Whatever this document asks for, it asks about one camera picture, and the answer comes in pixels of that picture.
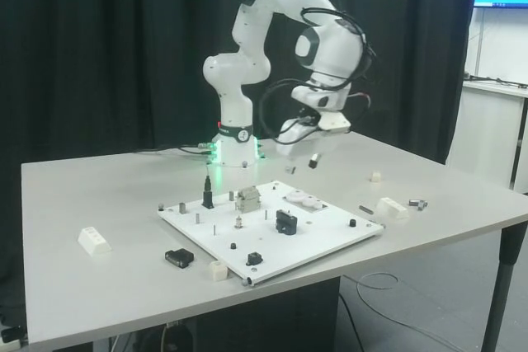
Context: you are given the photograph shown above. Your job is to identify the black D-SUB plug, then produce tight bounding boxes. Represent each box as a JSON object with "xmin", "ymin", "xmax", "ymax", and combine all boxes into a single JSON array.
[{"xmin": 163, "ymin": 247, "xmax": 196, "ymax": 267}]

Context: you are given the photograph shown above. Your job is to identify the white cabinet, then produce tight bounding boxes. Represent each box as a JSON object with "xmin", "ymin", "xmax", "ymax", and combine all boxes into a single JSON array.
[{"xmin": 460, "ymin": 75, "xmax": 528, "ymax": 195}]

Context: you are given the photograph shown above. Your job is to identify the flat white mount plate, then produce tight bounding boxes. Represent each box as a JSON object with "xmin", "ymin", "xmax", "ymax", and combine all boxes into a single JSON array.
[{"xmin": 317, "ymin": 111, "xmax": 351, "ymax": 134}]

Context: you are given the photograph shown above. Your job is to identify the black base cable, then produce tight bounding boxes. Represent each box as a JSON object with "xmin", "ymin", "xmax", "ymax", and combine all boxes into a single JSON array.
[{"xmin": 135, "ymin": 143, "xmax": 218, "ymax": 156}]

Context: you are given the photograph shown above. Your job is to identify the dark grey table leg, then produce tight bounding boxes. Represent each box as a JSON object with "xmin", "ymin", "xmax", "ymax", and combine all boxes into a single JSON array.
[{"xmin": 484, "ymin": 219, "xmax": 528, "ymax": 352}]

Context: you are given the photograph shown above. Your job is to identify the black curtains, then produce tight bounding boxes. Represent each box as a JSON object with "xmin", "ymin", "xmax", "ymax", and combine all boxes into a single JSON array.
[{"xmin": 0, "ymin": 0, "xmax": 475, "ymax": 331}]

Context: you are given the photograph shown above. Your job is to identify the black waterproof plug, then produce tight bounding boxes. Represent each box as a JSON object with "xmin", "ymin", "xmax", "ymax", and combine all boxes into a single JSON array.
[{"xmin": 200, "ymin": 165, "xmax": 215, "ymax": 209}]

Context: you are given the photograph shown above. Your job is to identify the white task board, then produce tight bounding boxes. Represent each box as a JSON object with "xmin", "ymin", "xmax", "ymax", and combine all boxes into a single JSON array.
[{"xmin": 156, "ymin": 180, "xmax": 385, "ymax": 287}]

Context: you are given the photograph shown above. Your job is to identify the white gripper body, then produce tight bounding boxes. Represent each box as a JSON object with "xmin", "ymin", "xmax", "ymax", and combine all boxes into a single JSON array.
[{"xmin": 275, "ymin": 118, "xmax": 322, "ymax": 157}]

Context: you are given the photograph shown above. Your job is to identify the white peg holder with holes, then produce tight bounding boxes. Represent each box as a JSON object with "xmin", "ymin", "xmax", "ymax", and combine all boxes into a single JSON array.
[
  {"xmin": 375, "ymin": 197, "xmax": 410, "ymax": 220},
  {"xmin": 77, "ymin": 226, "xmax": 113, "ymax": 260}
]

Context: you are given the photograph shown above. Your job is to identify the grey floor cable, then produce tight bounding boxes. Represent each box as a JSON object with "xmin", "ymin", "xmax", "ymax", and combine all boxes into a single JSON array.
[{"xmin": 340, "ymin": 271, "xmax": 528, "ymax": 347}]

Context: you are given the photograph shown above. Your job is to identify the black looped gripper cable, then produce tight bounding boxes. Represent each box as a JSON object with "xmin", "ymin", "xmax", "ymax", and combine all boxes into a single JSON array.
[{"xmin": 259, "ymin": 78, "xmax": 318, "ymax": 141}]

